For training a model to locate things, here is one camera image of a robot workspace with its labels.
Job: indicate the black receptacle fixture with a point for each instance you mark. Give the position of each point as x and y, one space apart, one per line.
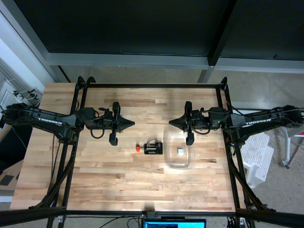
154 149

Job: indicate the blue laptop screen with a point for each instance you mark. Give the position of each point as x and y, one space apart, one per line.
173 224

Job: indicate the grey metal stand legs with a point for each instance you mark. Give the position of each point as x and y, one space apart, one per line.
286 147

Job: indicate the white plastic step stool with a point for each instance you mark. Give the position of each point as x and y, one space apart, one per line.
255 154

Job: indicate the red RCA connector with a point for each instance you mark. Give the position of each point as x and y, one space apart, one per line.
137 147

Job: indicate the clear plastic container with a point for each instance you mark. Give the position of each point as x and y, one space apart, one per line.
180 166

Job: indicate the small grey connector piece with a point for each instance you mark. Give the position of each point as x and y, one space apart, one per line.
181 151

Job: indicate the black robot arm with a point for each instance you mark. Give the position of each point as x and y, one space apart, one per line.
47 120
256 123

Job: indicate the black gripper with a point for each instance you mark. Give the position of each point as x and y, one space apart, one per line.
189 123
116 123

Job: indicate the black aluminium frame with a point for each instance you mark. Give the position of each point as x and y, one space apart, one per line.
152 85

